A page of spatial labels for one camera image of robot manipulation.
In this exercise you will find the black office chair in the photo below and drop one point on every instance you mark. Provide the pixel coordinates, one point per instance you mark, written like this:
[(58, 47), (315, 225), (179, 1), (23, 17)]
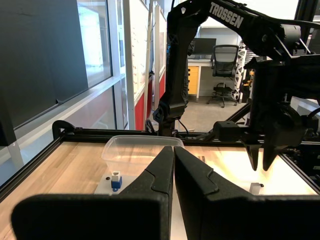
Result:
[(223, 65)]

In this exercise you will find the small blue bar holder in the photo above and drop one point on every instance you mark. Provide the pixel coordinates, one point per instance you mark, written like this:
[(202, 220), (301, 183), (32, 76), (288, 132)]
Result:
[(116, 185)]

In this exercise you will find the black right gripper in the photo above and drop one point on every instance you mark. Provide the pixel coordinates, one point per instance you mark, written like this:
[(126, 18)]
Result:
[(275, 80)]

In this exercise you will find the white task board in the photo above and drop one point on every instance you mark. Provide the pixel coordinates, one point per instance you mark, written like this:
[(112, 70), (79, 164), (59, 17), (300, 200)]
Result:
[(103, 188)]

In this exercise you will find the black computer monitor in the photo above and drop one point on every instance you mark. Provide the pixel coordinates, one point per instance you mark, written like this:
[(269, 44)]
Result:
[(205, 46)]

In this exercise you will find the yellow drawer cabinet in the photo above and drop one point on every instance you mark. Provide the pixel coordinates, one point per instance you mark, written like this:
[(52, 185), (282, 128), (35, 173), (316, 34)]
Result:
[(193, 80)]

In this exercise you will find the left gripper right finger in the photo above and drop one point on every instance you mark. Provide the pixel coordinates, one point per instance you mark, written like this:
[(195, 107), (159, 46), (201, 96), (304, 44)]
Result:
[(212, 212)]

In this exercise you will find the white office desk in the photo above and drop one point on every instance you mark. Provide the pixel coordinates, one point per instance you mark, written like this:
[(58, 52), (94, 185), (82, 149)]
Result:
[(200, 63)]

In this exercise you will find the black curved frame bracket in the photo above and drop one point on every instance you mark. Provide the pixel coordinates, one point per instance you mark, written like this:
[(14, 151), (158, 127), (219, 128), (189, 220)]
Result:
[(58, 123)]

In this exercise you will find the black metal frame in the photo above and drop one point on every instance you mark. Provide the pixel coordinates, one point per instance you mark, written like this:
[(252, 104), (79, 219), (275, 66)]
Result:
[(100, 132)]

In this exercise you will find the white square bar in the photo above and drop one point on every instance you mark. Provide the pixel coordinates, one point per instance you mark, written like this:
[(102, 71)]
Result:
[(115, 178)]

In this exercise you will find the white lattice structure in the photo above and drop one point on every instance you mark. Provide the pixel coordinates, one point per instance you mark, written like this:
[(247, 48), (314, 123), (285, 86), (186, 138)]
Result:
[(239, 75)]

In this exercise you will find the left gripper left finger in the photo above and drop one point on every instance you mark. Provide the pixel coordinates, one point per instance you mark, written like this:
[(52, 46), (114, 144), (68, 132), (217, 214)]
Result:
[(150, 200)]

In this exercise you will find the white red partition panel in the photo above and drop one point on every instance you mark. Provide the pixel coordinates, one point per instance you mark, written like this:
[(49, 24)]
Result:
[(138, 105), (162, 85)]

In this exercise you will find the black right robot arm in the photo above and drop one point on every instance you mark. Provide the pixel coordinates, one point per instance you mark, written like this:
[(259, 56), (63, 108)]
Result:
[(177, 75)]

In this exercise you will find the clear plastic tub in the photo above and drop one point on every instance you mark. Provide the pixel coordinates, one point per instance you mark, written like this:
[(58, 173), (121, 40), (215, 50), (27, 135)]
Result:
[(125, 150)]

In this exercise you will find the small grey bar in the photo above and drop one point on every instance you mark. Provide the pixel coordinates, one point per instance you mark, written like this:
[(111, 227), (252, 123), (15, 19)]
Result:
[(254, 188)]

